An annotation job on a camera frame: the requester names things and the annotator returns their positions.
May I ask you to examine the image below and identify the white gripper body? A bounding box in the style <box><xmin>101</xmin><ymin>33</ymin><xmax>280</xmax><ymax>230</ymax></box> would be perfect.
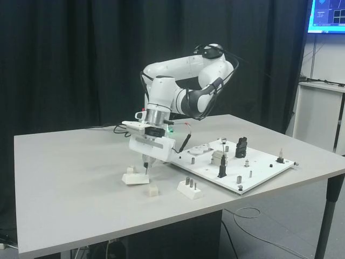
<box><xmin>128</xmin><ymin>135</ymin><xmax>174</xmax><ymax>164</ymax></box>

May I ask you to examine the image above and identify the long white peg holder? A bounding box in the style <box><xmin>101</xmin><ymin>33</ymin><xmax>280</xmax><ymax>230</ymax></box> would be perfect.
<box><xmin>121</xmin><ymin>172</ymin><xmax>150</xmax><ymax>186</ymax></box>

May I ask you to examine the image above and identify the white square peg holder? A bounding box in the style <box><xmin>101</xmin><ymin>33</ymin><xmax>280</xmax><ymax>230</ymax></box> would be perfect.
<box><xmin>177</xmin><ymin>180</ymin><xmax>203</xmax><ymax>201</ymax></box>

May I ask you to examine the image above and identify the flat white mounting plate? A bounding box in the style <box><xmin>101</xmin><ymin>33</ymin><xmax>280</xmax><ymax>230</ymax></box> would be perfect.
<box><xmin>121</xmin><ymin>120</ymin><xmax>148</xmax><ymax>133</ymax></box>

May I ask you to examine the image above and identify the white task board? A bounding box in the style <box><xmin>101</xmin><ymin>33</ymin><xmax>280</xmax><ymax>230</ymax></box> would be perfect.
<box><xmin>168</xmin><ymin>138</ymin><xmax>300</xmax><ymax>195</ymax></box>

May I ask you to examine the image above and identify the black under-table panel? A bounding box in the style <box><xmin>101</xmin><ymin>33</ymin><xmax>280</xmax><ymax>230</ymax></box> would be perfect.
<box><xmin>71</xmin><ymin>210</ymin><xmax>223</xmax><ymax>259</ymax></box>

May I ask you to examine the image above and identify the black D-SUB plug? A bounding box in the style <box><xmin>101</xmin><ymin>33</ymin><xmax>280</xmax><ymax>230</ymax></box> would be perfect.
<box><xmin>236</xmin><ymin>137</ymin><xmax>248</xmax><ymax>159</ymax></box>

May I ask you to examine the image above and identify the black curtain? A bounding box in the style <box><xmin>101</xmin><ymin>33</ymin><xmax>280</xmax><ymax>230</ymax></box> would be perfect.
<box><xmin>0</xmin><ymin>0</ymin><xmax>309</xmax><ymax>241</ymax></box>

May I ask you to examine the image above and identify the white cabinet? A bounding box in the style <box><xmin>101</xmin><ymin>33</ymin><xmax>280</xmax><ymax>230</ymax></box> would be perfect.
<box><xmin>292</xmin><ymin>80</ymin><xmax>345</xmax><ymax>156</ymax></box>

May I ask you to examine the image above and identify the dark table leg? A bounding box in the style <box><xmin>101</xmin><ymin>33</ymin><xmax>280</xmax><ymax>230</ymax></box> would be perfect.
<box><xmin>315</xmin><ymin>175</ymin><xmax>339</xmax><ymax>259</ymax></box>

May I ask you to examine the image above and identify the blue monitor screen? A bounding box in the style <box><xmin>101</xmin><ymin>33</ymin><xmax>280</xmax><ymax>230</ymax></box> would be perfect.
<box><xmin>307</xmin><ymin>0</ymin><xmax>345</xmax><ymax>35</ymax></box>

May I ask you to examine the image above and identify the silver flange ring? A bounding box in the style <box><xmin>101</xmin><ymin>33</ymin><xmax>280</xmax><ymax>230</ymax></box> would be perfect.
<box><xmin>145</xmin><ymin>109</ymin><xmax>170</xmax><ymax>126</ymax></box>

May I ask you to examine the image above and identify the black base cable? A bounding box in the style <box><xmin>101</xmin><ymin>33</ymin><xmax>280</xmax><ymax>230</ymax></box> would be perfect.
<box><xmin>90</xmin><ymin>123</ymin><xmax>119</xmax><ymax>131</ymax></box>

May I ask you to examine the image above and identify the black USB plug with cable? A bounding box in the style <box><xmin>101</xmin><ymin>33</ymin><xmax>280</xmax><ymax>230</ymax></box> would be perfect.
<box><xmin>217</xmin><ymin>142</ymin><xmax>227</xmax><ymax>179</ymax></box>

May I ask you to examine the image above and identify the grey floor cable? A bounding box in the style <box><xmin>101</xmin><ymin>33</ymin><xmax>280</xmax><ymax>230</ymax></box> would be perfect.
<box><xmin>233</xmin><ymin>206</ymin><xmax>328</xmax><ymax>245</ymax></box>

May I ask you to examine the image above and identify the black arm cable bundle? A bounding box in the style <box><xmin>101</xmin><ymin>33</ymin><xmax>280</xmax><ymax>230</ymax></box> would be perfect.
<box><xmin>139</xmin><ymin>44</ymin><xmax>240</xmax><ymax>135</ymax></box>

